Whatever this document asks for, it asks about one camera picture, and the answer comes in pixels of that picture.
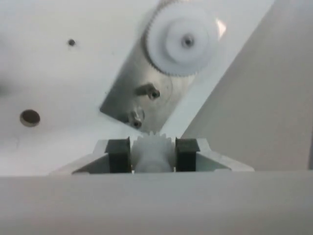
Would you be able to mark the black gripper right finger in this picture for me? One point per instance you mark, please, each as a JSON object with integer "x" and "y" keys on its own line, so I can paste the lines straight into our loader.
{"x": 185, "y": 156}

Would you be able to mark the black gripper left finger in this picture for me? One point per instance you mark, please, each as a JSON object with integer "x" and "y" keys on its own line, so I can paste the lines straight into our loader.
{"x": 117, "y": 156}

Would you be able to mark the white small gear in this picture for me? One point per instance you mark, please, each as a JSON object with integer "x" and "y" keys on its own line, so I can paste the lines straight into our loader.
{"x": 152, "y": 154}

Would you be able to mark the white large gear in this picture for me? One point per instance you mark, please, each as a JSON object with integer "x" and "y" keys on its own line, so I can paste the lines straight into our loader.
{"x": 183, "y": 41}

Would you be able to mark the white task board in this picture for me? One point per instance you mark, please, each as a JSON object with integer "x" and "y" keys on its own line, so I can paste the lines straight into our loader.
{"x": 61, "y": 85}

